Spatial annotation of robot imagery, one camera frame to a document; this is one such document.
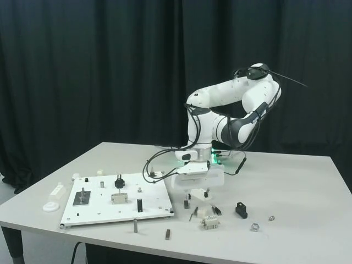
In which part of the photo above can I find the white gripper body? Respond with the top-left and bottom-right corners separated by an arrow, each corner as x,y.
170,167 -> 225,194

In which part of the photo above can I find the white peg holder block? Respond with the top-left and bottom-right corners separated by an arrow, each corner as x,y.
48,184 -> 67,201

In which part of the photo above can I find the white flat holder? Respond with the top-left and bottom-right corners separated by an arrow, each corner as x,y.
190,189 -> 213,202

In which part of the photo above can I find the beige rectangular plug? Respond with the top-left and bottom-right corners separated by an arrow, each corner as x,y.
200,215 -> 217,229

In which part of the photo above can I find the black D-SUB plug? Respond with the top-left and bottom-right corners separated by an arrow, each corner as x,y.
235,201 -> 249,219

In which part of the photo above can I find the black round plug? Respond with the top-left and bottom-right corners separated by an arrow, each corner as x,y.
113,174 -> 126,189

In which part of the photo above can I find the white task board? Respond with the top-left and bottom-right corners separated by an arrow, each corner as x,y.
59,172 -> 175,229

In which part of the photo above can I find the white large gear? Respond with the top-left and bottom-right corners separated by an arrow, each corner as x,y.
42,201 -> 60,213

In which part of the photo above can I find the black curtain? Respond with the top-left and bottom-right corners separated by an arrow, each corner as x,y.
0,0 -> 352,193

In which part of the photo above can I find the dark table leg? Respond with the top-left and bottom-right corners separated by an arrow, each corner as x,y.
0,226 -> 25,264

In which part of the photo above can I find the black cable with inline block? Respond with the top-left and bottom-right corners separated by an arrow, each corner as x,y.
213,149 -> 248,176

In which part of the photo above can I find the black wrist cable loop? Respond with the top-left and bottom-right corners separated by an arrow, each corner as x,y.
142,142 -> 193,184

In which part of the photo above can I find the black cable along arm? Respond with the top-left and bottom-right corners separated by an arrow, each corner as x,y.
183,65 -> 283,155

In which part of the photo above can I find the black hanging cable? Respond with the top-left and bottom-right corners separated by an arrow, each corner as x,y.
71,241 -> 85,264

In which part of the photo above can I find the black cable tie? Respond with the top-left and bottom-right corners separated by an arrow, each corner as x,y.
269,69 -> 309,89

